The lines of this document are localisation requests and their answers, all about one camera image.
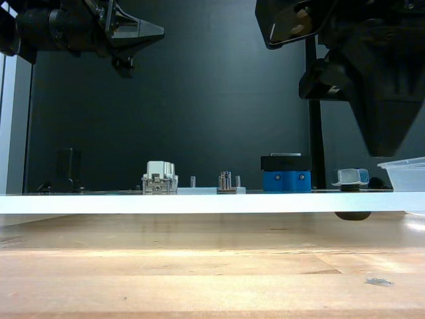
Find black aluminium frame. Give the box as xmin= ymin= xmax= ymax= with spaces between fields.
xmin=36 ymin=177 xmax=388 ymax=194

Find white board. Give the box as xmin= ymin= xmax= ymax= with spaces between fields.
xmin=0 ymin=189 xmax=425 ymax=215

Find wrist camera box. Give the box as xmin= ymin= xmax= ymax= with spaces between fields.
xmin=254 ymin=0 xmax=322 ymax=51

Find grey white connector housing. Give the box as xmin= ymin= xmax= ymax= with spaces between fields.
xmin=141 ymin=160 xmax=179 ymax=196

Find pin connector on blue mount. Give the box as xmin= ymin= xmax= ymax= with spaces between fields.
xmin=260 ymin=152 xmax=313 ymax=193

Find black M12 threaded bolt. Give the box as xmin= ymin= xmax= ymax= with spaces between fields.
xmin=333 ymin=185 xmax=372 ymax=221

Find silver M12 flange nut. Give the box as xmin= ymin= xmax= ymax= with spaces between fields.
xmin=331 ymin=167 xmax=371 ymax=187

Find black vertical post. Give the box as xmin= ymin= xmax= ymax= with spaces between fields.
xmin=304 ymin=35 xmax=326 ymax=189

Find clear plastic tub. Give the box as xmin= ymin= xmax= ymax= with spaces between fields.
xmin=377 ymin=157 xmax=425 ymax=213

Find small black connector block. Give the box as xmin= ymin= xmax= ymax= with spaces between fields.
xmin=54 ymin=148 xmax=82 ymax=193

